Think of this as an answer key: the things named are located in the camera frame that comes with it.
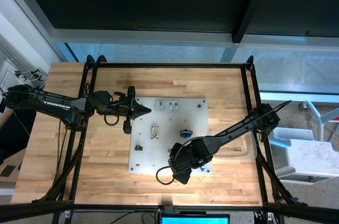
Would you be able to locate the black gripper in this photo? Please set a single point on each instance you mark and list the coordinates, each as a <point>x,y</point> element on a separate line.
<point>183,176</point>
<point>129,107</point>

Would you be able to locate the white plastic board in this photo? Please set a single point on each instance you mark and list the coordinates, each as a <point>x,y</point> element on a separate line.
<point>156,155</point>

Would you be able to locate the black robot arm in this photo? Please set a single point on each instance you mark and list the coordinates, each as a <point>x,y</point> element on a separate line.
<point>233,131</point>
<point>53,103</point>

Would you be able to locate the small blue white connector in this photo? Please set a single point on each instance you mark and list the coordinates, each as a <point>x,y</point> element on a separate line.
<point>203,168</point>

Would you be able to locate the beige multi-pin connector housing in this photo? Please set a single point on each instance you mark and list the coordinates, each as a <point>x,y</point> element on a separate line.
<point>154,132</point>

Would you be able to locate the aluminium block with toggles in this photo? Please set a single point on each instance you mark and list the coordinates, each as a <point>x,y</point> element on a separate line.
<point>166,105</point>

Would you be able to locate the small black clamp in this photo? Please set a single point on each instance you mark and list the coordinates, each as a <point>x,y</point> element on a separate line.
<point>138,148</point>

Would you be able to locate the blue D-sub connector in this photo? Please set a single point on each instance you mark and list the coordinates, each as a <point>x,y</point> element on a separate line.
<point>185,133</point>

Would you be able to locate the blue laptop screen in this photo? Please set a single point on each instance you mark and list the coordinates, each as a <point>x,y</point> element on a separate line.
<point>193,220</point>

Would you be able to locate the clear plastic tub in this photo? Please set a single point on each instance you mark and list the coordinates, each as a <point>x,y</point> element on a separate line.
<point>238,156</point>

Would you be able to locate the silver threaded bolt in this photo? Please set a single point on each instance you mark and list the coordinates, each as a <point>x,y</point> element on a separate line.
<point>237,150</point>

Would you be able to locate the white plastic stool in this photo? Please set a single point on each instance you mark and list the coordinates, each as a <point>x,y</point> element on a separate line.
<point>310,155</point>

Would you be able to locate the cardboard box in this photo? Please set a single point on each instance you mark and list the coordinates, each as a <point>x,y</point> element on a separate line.
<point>12,167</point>

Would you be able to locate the black camera box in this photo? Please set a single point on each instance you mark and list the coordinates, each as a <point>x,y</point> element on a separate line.
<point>169,209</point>

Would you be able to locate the black metal frame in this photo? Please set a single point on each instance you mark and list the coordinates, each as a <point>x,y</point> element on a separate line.
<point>159,65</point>

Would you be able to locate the grey window frame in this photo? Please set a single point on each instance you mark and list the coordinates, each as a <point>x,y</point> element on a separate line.
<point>132,36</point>

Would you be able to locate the white corner bracket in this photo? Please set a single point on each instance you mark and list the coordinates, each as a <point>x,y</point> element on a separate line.
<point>67,214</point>
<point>270,216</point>

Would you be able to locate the grey metal chair frame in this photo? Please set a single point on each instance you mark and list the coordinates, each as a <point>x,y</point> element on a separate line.
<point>319,120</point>

